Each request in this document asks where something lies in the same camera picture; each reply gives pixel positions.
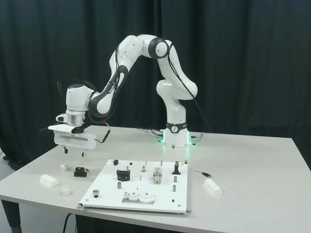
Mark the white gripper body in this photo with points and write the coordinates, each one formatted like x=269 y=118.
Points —
x=73 y=142

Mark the grey waterproof plug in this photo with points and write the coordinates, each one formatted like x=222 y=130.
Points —
x=157 y=177

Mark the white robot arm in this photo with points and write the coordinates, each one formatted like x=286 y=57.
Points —
x=170 y=60

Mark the white mounting plate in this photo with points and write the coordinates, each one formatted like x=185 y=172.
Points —
x=60 y=128

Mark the small white holder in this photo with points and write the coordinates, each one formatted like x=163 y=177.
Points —
x=64 y=167
x=65 y=190

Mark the small black Ethernet plug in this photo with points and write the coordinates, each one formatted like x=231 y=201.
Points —
x=116 y=161

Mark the long white holder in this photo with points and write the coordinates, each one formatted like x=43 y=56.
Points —
x=212 y=187
x=48 y=180

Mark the metal BNC plug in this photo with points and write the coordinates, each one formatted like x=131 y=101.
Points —
x=96 y=192

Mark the white task board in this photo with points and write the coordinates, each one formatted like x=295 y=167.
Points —
x=104 y=191

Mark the large metal round peg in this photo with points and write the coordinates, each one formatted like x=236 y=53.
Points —
x=119 y=186

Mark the white small gear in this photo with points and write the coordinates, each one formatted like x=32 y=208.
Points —
x=126 y=195

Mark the white medium gear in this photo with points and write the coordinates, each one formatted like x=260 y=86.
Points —
x=133 y=196

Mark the white large gear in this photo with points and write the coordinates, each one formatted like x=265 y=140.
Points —
x=147 y=197

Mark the dark grey table leg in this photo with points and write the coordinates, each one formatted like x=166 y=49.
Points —
x=11 y=218

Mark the black curtain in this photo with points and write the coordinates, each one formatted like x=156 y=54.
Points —
x=243 y=60

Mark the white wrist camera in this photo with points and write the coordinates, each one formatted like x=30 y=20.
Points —
x=60 y=118

